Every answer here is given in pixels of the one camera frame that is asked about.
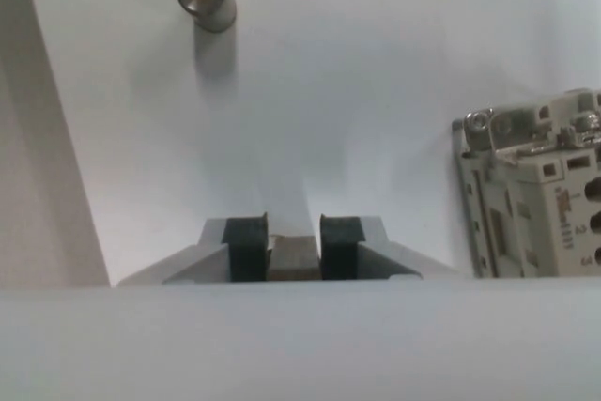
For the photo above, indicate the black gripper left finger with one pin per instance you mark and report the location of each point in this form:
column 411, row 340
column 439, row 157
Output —
column 244, row 246

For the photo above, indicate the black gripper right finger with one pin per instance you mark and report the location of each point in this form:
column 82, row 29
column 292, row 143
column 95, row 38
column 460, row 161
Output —
column 340, row 246

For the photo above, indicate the metal square peg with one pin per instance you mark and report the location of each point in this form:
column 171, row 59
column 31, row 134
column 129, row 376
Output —
column 293, row 260

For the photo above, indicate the white task board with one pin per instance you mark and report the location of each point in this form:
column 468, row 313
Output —
column 352, row 91

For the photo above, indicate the grey connector block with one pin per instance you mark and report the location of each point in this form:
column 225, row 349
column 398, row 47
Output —
column 530, row 194

